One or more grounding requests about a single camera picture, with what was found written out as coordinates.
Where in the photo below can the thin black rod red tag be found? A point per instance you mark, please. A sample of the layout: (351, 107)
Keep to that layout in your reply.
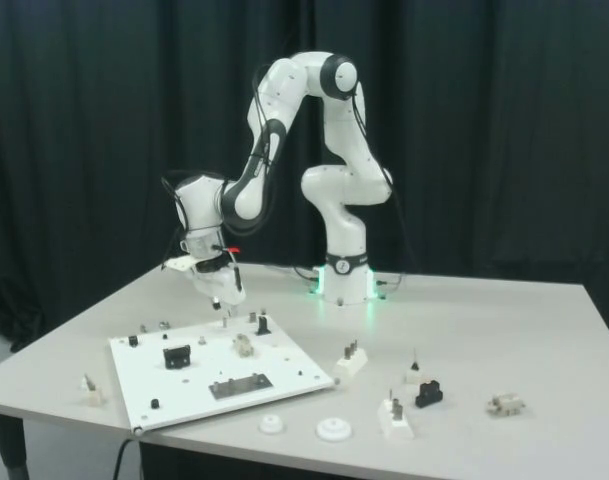
(239, 282)

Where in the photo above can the grey metal plug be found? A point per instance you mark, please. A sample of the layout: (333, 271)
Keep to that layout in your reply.
(506, 404)

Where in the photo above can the black D-SUB plug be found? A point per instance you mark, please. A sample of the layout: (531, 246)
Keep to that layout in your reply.
(429, 395)

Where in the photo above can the white task board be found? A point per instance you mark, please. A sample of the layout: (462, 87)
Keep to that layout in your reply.
(209, 370)

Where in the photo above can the thin metal round peg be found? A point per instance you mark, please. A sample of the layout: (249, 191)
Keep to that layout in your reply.
(414, 359)

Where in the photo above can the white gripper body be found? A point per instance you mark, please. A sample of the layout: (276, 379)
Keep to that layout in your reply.
(219, 285)

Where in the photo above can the small white peg holder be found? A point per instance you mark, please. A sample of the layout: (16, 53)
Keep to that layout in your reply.
(413, 376)
(91, 396)

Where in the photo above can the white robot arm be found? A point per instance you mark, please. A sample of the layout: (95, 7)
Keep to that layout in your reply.
(334, 200)

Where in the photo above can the white large gear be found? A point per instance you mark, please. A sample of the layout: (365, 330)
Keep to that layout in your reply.
(332, 429)

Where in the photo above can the black table leg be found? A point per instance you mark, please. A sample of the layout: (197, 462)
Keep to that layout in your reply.
(4, 445)

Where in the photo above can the round metal plug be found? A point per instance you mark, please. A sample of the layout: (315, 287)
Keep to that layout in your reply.
(164, 325)

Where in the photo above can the white medium gear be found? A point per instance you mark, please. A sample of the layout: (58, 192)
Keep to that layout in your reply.
(270, 424)

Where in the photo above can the black curtain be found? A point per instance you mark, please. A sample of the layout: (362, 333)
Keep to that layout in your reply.
(84, 100)

